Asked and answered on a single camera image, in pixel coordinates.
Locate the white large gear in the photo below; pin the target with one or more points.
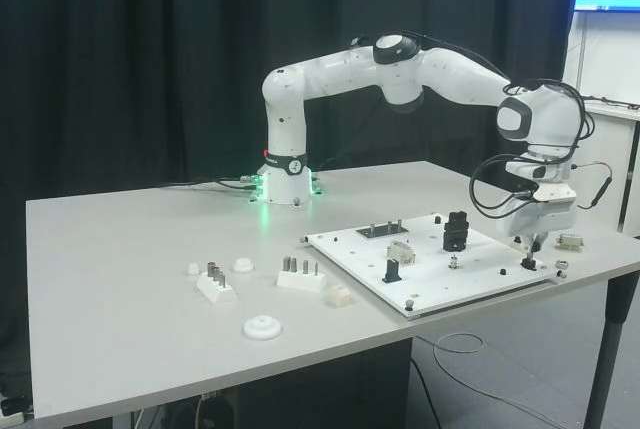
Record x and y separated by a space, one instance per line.
263 327

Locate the white square peg holder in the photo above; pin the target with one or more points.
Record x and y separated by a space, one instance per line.
300 281

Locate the black USB plug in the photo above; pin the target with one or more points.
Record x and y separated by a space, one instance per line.
393 271

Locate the metal bolt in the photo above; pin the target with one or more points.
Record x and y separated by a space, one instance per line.
562 264

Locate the white cabinet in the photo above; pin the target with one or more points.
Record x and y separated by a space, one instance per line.
620 149

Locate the white medium gear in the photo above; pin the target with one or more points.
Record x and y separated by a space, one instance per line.
243 265

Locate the small white plug holder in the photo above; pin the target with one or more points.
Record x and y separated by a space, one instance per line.
341 297

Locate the black D-SUB plug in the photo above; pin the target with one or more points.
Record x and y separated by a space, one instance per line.
456 231

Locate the white round peg holder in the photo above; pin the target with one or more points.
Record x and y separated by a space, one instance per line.
217 293

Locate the white task board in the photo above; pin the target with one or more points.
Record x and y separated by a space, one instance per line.
450 284

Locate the metal BNC plug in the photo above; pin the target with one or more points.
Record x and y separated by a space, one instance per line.
454 262

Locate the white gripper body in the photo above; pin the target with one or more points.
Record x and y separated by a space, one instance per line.
540 219

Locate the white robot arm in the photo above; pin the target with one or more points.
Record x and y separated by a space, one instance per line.
340 69

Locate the white small gear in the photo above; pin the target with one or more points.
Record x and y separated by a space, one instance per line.
192 269

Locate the grey waterproof plug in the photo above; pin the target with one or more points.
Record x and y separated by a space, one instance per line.
567 241

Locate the black curtain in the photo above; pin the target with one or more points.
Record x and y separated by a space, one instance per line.
125 49

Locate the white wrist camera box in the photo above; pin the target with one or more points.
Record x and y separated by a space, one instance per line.
525 170

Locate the dark table leg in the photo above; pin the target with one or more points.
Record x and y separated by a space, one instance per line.
612 349

